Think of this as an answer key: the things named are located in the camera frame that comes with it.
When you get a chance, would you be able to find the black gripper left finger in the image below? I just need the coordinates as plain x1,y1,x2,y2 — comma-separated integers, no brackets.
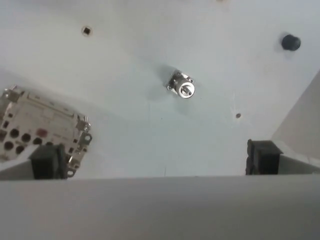
0,143,69,181

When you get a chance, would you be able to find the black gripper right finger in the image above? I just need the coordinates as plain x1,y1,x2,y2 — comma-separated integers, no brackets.
246,138,320,176

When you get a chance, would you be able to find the small black knob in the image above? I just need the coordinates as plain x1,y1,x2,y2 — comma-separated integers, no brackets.
281,34,302,52

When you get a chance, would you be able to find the white task board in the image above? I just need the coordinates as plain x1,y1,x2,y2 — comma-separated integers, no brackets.
0,0,320,180

